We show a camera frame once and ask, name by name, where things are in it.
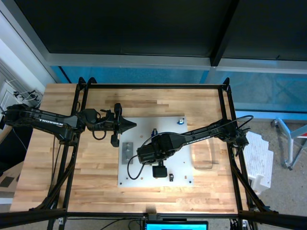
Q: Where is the white task board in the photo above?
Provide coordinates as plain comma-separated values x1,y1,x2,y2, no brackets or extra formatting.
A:
117,116,195,187

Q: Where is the grey window frame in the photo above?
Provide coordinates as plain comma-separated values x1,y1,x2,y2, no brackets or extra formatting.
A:
0,0,307,75

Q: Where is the black wall pillar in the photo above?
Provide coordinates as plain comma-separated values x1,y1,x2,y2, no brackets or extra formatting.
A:
210,0,241,67

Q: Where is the black aluminium frame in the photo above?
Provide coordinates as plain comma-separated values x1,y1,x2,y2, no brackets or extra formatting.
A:
0,76,307,230

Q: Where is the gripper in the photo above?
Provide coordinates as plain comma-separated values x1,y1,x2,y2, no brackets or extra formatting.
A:
100,103,137,148
153,153,168,179

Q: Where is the grey metal plate with pegs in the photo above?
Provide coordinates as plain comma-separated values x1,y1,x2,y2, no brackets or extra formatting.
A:
121,142,134,165

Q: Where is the brown cardboard box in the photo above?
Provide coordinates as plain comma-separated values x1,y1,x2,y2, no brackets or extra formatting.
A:
0,160,24,192

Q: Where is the blue-edged screen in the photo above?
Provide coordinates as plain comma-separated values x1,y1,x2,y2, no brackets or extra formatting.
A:
144,220,209,230

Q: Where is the white cable bundle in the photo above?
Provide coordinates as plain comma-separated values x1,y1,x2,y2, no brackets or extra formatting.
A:
8,80,43,104

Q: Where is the grey metal stand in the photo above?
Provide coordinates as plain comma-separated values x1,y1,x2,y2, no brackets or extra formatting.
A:
270,116,307,171

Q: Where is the clear plastic tub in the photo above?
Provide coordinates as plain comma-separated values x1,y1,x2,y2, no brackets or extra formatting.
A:
190,138,220,171

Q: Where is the black table-level camera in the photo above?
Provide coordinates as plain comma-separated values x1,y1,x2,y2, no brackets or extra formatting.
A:
143,210,161,221

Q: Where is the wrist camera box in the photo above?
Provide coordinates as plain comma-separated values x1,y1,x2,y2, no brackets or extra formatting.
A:
136,143,157,165

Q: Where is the black electronics box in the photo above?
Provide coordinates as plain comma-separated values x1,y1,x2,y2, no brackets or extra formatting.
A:
0,126,33,177

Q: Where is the white foam block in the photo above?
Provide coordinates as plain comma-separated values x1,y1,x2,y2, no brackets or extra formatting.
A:
242,130,274,196

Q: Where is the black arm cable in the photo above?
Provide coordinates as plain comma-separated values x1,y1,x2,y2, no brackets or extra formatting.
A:
127,115,254,180
92,109,113,141

